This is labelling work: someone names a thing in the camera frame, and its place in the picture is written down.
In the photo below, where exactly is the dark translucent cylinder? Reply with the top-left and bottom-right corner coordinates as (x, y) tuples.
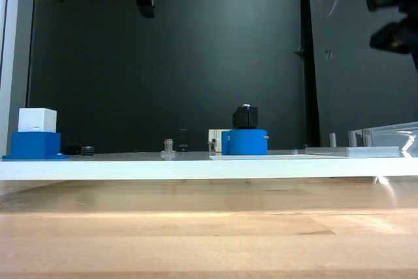
(178, 127), (190, 153)

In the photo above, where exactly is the white taskboard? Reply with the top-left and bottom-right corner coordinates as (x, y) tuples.
(0, 151), (418, 182)

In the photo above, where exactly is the clear plastic tub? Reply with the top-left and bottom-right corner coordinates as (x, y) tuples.
(347, 121), (418, 159)

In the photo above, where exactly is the white cube plug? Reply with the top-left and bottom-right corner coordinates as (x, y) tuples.
(18, 107), (58, 133)

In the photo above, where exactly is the black block with screw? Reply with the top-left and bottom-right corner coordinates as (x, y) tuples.
(231, 104), (259, 129)

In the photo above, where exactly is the white connector housing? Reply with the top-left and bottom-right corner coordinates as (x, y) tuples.
(208, 129), (223, 153)

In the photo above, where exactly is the grey metal plate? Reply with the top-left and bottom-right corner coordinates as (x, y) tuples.
(304, 146), (401, 158)

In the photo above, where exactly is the blue square socket base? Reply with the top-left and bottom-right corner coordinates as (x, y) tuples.
(1, 131), (70, 161)

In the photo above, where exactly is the blue round holder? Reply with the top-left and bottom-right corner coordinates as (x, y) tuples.
(221, 128), (270, 156)

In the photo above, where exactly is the black wall post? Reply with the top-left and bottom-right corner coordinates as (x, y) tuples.
(295, 0), (323, 148)

